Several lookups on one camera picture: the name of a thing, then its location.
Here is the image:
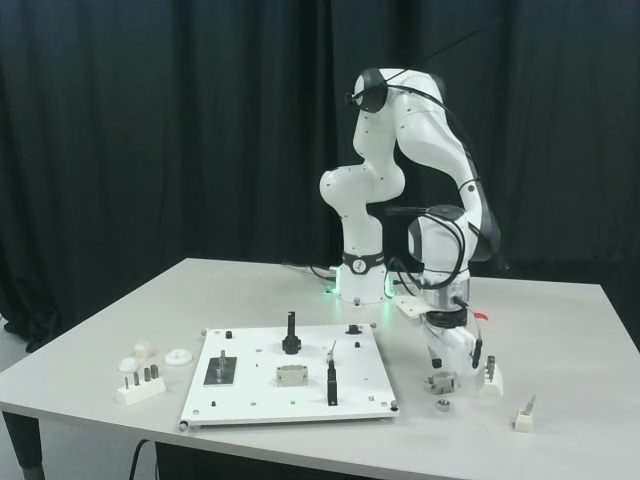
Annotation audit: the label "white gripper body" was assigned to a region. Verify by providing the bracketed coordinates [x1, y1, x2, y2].
[424, 323, 480, 376]

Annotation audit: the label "grey waterproof plug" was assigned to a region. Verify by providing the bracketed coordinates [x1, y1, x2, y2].
[423, 370, 457, 396]

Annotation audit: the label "black rod with red tag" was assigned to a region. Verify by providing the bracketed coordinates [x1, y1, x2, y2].
[468, 310, 489, 367]

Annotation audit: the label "white plug holder block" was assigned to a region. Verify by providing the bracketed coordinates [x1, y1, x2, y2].
[477, 370, 505, 399]

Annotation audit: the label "white task board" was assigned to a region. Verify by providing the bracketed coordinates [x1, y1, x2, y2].
[178, 322, 401, 431]

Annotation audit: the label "white peg holder block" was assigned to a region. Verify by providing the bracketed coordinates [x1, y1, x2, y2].
[115, 372, 167, 404]

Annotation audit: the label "black curtains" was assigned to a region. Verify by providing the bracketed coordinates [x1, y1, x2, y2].
[0, 0, 640, 354]

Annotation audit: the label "black table leg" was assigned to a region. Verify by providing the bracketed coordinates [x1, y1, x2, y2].
[1, 411, 42, 480]

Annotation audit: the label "black looped gripper cable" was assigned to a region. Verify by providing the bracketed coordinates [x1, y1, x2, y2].
[388, 255, 434, 297]

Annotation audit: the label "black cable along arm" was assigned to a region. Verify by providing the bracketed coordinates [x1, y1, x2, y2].
[344, 7, 506, 271]

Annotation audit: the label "black cables at arm foot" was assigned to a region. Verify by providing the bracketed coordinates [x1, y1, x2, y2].
[282, 259, 342, 282]

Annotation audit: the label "black cable under table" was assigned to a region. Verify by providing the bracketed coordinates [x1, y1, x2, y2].
[130, 438, 157, 480]

